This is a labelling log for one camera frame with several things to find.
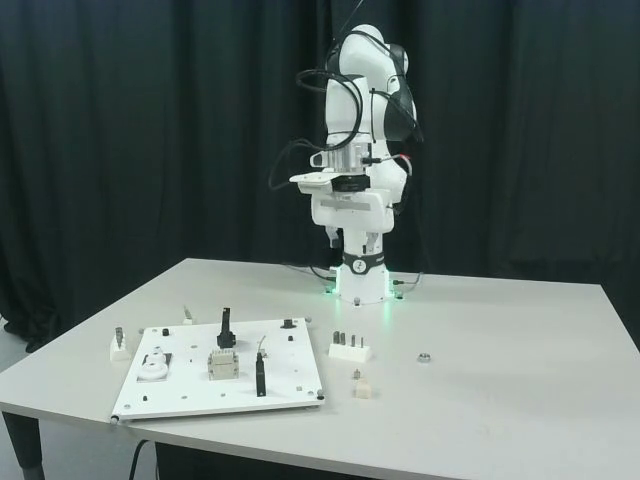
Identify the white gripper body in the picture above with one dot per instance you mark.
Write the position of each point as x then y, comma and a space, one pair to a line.
350, 215

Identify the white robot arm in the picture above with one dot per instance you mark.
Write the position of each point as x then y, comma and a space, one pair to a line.
350, 110

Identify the metal BNC plug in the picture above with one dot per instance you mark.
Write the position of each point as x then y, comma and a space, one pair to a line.
357, 374

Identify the cream BNC plug holder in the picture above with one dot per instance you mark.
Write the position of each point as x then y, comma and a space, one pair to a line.
364, 390

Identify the black flange band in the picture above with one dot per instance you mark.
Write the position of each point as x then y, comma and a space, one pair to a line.
352, 184

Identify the flat white mounting plate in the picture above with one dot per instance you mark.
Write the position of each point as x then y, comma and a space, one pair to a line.
312, 181

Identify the white square peg holder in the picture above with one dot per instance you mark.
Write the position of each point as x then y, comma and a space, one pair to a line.
350, 352

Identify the metal hex nut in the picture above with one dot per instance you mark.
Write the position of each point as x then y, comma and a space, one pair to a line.
424, 358

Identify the black D-SUB plug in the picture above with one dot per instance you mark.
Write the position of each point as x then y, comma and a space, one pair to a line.
226, 330

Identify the black USB plug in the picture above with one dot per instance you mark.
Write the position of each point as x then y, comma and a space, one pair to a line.
260, 375

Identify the small white holder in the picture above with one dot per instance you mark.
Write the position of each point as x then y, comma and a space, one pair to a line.
187, 320

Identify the grey waterproof plug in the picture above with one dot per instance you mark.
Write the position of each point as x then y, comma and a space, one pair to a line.
223, 366

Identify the white task board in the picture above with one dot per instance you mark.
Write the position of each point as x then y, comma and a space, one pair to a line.
200, 395

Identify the black curtain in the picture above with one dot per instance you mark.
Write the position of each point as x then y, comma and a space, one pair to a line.
150, 125

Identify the white medium gear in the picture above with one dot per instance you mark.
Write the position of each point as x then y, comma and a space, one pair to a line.
153, 358

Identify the white large gear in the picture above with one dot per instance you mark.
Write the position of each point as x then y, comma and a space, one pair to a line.
151, 374

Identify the large metal round peg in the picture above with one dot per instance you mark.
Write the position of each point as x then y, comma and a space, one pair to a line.
119, 335

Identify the white round peg holder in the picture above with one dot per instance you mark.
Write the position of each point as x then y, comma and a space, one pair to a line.
119, 351

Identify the black table leg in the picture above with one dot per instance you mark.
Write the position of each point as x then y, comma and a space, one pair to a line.
22, 445

